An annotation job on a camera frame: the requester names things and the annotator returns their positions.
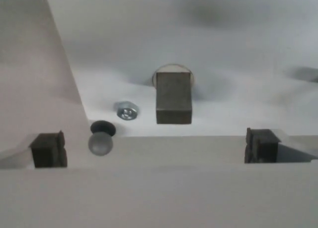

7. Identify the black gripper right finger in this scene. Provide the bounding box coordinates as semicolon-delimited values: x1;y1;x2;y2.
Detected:
244;127;318;164

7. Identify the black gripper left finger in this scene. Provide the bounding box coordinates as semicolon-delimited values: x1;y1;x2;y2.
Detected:
0;130;68;169

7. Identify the metal square peg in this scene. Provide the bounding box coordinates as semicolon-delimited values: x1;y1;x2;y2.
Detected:
155;71;194;125

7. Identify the grey ball marker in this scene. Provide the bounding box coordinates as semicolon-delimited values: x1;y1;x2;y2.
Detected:
88;120;117;157

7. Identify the white task board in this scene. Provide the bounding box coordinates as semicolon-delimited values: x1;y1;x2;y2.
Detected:
44;0;318;139

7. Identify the silver board screw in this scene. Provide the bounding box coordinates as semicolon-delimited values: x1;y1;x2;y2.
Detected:
113;101;140;121

